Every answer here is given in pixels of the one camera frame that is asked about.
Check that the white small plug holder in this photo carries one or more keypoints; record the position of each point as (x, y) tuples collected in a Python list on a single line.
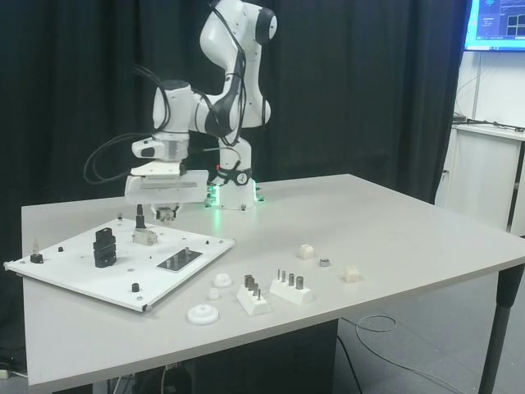
[(352, 275), (306, 252)]

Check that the white cabinet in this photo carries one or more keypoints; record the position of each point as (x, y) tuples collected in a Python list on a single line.
[(480, 176)]

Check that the wide metal square peg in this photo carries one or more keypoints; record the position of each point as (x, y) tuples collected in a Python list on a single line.
[(248, 281)]

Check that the white square peg holder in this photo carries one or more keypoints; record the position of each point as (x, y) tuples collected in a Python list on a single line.
[(254, 305)]

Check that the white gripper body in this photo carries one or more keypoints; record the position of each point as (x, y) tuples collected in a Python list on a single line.
[(164, 195)]

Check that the blue display screen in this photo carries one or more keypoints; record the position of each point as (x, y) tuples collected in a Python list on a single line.
[(496, 24)]

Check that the white task board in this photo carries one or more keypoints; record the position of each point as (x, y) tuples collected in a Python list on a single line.
[(82, 279)]

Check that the wide metal round peg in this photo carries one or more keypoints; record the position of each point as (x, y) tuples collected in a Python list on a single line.
[(299, 283)]

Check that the flat white mounting plate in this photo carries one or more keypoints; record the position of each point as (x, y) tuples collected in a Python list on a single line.
[(158, 170)]

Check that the white round peg holder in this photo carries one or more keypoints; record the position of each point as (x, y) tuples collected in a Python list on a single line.
[(293, 293)]

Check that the black USB plug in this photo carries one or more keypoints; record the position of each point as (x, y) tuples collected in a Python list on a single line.
[(140, 219)]

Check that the white power strip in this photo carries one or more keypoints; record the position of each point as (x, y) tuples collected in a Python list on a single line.
[(4, 373)]

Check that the black under-table box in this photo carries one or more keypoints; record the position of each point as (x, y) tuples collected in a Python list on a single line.
[(266, 357)]

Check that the black curtain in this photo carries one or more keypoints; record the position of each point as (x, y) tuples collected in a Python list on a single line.
[(82, 82)]

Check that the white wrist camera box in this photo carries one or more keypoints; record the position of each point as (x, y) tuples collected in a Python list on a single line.
[(144, 148)]

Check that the medium metal square peg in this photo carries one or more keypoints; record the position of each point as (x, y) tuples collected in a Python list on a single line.
[(253, 285)]

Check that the black D-SUB plug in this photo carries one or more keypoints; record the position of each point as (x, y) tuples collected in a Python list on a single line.
[(104, 250)]

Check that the white small gear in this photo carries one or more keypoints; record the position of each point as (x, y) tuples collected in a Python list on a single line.
[(213, 293)]

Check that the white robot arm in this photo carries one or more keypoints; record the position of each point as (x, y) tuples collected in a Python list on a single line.
[(217, 33)]

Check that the white medium gear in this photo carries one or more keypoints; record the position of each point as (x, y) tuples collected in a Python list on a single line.
[(221, 281)]

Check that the small black device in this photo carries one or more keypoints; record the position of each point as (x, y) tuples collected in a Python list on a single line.
[(459, 119)]

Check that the small metal square peg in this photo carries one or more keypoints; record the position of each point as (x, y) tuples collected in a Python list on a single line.
[(257, 290)]

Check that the dark table leg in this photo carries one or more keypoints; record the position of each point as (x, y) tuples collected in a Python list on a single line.
[(502, 328)]

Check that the white large gear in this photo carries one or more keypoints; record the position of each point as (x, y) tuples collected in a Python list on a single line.
[(203, 315)]

